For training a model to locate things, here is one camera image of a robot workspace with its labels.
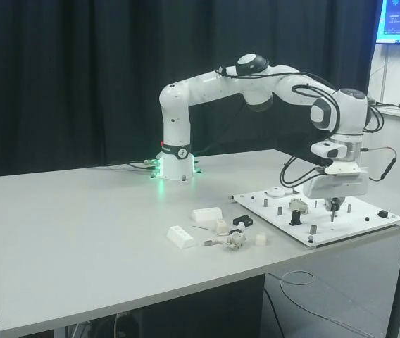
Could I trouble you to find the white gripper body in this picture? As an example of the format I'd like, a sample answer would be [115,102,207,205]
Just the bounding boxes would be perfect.
[302,171,370,199]

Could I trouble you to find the white peg holder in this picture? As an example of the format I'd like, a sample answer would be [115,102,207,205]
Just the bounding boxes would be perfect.
[166,225,196,249]
[191,207,223,223]

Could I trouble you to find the white task board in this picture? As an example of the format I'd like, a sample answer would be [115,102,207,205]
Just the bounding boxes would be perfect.
[229,187,400,251]

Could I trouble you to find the white cabinet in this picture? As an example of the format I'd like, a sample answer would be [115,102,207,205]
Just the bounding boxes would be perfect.
[366,41,400,206]

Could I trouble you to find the white D-SUB plug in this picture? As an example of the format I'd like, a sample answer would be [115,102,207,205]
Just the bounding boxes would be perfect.
[222,227,249,251]

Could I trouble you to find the black curtain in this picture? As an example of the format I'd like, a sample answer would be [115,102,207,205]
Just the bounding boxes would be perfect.
[0,0,379,318]

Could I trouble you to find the black rod on wire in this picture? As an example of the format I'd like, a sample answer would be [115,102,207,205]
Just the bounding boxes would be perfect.
[361,145,399,182]

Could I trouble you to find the grey floor cable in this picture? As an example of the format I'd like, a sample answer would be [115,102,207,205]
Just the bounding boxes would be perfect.
[265,270,392,338]

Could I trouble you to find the black base cables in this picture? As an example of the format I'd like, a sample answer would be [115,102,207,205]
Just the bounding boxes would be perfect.
[92,158,161,173]

